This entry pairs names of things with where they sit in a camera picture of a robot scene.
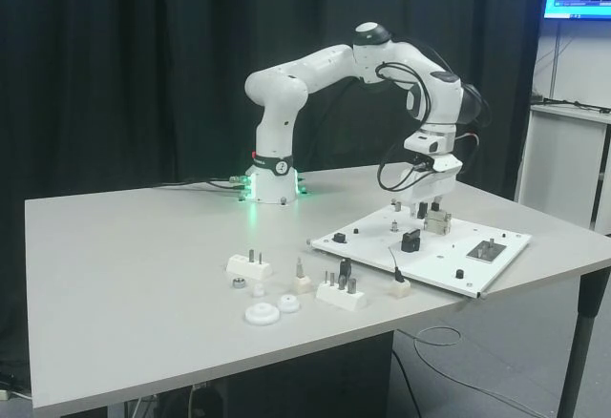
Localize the small white holder with post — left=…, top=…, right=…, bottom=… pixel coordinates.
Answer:
left=291, top=256, right=310, bottom=294

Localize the black plug with thin cable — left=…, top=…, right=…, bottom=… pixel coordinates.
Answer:
left=388, top=245, right=405, bottom=283

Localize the white task board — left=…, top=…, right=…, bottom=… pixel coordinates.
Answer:
left=305, top=200, right=532, bottom=301

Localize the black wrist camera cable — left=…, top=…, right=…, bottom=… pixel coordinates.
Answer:
left=375, top=147, right=422, bottom=191

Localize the black D-SUB plug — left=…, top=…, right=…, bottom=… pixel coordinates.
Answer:
left=400, top=229, right=422, bottom=253

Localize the dark grey table leg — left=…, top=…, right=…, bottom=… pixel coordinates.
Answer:
left=557, top=272, right=603, bottom=418

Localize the white power strip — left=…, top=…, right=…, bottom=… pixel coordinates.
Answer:
left=0, top=387, right=34, bottom=403

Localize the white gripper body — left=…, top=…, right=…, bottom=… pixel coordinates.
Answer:
left=402, top=167, right=464, bottom=205

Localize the black curtain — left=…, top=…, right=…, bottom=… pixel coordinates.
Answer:
left=0, top=0, right=545, bottom=390

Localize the long white peg holder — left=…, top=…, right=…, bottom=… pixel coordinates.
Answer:
left=315, top=279, right=369, bottom=312
left=225, top=253, right=274, bottom=282

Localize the black base cable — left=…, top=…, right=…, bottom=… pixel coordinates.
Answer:
left=159, top=177, right=249, bottom=192

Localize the grey floor cable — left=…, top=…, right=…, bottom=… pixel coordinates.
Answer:
left=411, top=324, right=516, bottom=418

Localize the white cabinet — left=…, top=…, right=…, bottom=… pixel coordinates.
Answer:
left=514, top=102, right=611, bottom=239

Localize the white large gear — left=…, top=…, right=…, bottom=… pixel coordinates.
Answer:
left=243, top=302, right=282, bottom=326

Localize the beige waterproof plug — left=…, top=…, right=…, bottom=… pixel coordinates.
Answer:
left=427, top=209, right=453, bottom=229

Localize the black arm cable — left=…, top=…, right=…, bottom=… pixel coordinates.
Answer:
left=373, top=61, right=432, bottom=124

